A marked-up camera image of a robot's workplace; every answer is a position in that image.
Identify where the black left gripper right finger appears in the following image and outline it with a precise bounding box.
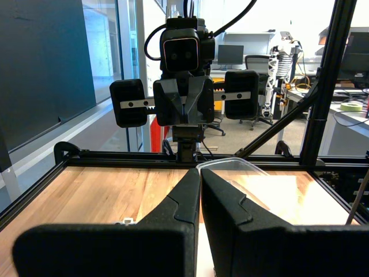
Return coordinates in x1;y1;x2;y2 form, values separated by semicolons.
200;168;369;277

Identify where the white board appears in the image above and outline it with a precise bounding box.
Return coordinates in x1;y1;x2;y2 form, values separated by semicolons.
114;174;360;277

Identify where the white spring-shaped robot figure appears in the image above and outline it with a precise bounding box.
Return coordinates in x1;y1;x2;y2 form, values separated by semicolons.
261;46;293;118

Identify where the black metal frame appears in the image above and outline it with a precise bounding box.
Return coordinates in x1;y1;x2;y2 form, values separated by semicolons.
0;0;369;231

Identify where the large dark monitor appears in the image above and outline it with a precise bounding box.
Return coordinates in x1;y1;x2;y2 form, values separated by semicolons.
337;27;369;81

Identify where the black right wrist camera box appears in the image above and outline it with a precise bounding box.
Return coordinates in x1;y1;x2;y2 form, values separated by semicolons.
160;28;202;73

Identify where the long black robot cable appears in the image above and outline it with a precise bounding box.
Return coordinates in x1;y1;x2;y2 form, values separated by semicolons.
212;0;258;38

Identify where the dark computer monitor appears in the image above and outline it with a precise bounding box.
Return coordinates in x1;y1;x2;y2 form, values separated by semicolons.
217;44;244;66

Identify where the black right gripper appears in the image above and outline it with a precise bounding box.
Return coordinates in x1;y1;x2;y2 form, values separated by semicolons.
109;70;259;128

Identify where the green tape roll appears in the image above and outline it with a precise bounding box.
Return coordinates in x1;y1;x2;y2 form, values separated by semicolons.
340;102;363;112

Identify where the clear plastic tub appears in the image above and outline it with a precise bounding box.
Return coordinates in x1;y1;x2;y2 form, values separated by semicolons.
195;156;271;177

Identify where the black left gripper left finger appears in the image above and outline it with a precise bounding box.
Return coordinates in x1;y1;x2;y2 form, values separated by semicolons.
12;168;201;277

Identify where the black office chair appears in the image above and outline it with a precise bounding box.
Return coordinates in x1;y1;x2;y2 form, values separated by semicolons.
239;54;279;130

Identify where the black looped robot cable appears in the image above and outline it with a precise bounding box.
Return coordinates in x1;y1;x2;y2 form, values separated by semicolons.
143;23;168;61

